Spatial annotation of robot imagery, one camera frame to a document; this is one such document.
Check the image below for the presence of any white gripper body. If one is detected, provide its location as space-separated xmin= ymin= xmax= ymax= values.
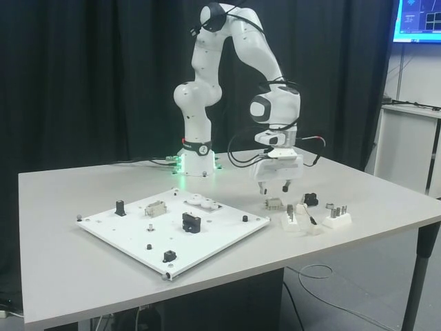
xmin=253 ymin=154 xmax=305 ymax=184

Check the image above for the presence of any grey waterproof plug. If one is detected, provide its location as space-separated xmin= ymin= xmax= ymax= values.
xmin=265 ymin=197 xmax=285 ymax=212

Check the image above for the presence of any flat white mounting plate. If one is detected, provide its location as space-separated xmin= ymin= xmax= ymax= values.
xmin=267 ymin=148 xmax=297 ymax=161

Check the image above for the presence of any white square peg holder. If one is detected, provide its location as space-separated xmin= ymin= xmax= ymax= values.
xmin=281 ymin=210 xmax=301 ymax=232

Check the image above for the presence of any white round peg holder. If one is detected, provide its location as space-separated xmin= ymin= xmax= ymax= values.
xmin=322 ymin=210 xmax=353 ymax=229

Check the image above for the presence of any white cabinet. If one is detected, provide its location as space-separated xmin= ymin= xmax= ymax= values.
xmin=373 ymin=103 xmax=441 ymax=201

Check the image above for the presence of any black under-table panel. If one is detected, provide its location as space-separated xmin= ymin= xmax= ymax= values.
xmin=82 ymin=267 xmax=287 ymax=331

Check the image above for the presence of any white task board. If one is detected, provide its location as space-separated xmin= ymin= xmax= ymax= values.
xmin=76 ymin=188 xmax=271 ymax=281

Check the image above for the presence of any dark grey table leg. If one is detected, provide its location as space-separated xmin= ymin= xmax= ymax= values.
xmin=406 ymin=220 xmax=433 ymax=331

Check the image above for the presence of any blue screen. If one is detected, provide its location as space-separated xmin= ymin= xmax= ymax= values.
xmin=392 ymin=0 xmax=441 ymax=44

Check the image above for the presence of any black curtain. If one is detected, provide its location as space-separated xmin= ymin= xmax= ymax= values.
xmin=0 ymin=0 xmax=400 ymax=311

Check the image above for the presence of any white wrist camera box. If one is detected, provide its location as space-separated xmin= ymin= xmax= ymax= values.
xmin=254 ymin=130 xmax=284 ymax=146

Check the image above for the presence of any silver flange ring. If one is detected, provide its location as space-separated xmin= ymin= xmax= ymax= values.
xmin=278 ymin=129 xmax=298 ymax=148

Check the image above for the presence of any grey floor cable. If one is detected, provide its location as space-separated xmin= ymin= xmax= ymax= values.
xmin=298 ymin=264 xmax=334 ymax=289

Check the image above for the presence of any black floor cable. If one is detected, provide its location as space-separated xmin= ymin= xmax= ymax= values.
xmin=283 ymin=275 xmax=303 ymax=331

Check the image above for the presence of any black base cable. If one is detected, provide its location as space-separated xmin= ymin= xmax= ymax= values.
xmin=115 ymin=155 xmax=182 ymax=168

